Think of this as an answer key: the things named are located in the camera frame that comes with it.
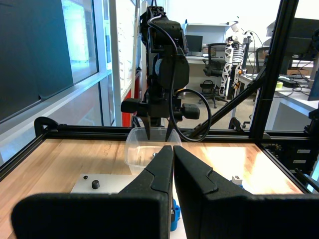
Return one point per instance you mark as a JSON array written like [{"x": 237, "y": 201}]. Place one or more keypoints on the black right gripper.
[{"x": 159, "y": 107}]

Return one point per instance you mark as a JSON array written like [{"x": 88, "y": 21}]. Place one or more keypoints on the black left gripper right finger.
[{"x": 249, "y": 219}]

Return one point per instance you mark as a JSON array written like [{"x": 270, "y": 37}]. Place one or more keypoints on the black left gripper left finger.
[{"x": 87, "y": 219}]

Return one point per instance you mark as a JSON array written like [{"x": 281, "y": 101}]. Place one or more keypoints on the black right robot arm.
[{"x": 179, "y": 72}]

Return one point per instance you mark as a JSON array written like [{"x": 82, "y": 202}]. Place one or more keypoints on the black knurled stud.
[{"x": 95, "y": 184}]

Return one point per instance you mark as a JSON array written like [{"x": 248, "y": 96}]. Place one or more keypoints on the clear plastic tub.
[{"x": 134, "y": 154}]

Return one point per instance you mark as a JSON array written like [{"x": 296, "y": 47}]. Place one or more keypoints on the white board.
[{"x": 104, "y": 183}]

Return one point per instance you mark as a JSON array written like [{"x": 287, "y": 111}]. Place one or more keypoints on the small blue white connector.
[{"x": 236, "y": 179}]

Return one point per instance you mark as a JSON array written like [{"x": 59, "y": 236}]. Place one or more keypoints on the blue and black connector block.
[{"x": 175, "y": 214}]

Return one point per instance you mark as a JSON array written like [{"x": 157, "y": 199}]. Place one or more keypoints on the black office chair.
[
  {"x": 215, "y": 67},
  {"x": 260, "y": 57}
]

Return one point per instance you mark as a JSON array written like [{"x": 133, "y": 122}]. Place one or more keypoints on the black computer monitor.
[
  {"x": 194, "y": 44},
  {"x": 304, "y": 37}
]

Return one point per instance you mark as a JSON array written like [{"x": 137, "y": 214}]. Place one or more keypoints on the white lattice robot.
[{"x": 228, "y": 57}]

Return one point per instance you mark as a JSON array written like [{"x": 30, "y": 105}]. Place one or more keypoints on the white desk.
[{"x": 294, "y": 104}]

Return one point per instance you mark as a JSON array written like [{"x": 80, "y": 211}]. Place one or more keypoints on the black aluminium frame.
[{"x": 274, "y": 74}]

